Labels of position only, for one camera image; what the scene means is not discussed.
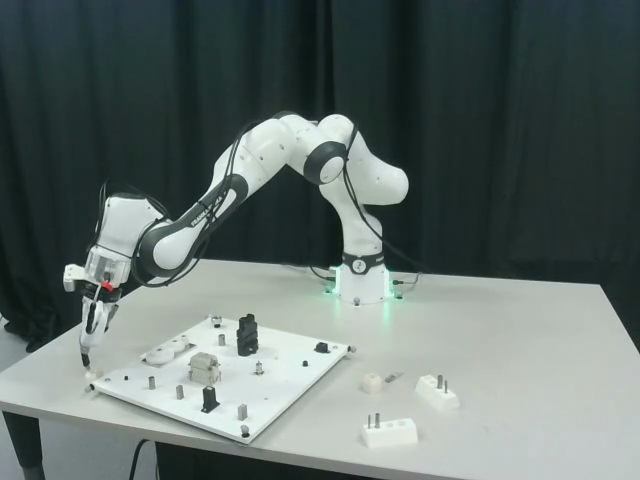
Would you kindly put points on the white large gear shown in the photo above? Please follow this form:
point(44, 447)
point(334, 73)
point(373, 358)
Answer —
point(160, 356)

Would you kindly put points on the white medium gear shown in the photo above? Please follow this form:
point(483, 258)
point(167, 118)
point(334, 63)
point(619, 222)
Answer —
point(179, 344)

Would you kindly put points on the metal BNC plug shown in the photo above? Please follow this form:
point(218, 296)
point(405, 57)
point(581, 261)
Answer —
point(259, 368)

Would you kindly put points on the white cube holder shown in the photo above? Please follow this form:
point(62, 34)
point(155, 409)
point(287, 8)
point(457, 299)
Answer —
point(371, 385)

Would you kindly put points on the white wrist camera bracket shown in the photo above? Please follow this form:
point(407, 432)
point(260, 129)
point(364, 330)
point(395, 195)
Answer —
point(72, 277)

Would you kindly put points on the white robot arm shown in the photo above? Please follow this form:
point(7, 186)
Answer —
point(270, 145)

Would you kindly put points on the black D-SUB plug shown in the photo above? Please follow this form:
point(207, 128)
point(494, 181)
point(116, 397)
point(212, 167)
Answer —
point(246, 337)

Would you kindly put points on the metal square peg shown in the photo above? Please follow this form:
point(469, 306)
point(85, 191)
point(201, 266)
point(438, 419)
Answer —
point(179, 392)
point(242, 411)

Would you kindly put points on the black curtain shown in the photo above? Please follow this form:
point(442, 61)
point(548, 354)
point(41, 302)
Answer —
point(500, 100)

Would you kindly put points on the small grey metal part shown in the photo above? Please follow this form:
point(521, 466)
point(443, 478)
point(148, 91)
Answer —
point(394, 377)

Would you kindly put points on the white task board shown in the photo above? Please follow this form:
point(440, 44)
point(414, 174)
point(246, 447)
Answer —
point(280, 380)

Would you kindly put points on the thin black rod red tag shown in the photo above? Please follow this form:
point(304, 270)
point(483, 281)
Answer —
point(106, 286)

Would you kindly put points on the white peg holder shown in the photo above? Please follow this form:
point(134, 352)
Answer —
point(440, 400)
point(395, 435)

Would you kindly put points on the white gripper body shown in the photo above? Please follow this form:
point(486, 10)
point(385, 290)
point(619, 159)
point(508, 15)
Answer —
point(101, 320)

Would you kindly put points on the dark table leg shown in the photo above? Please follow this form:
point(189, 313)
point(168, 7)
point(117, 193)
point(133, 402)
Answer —
point(20, 450)

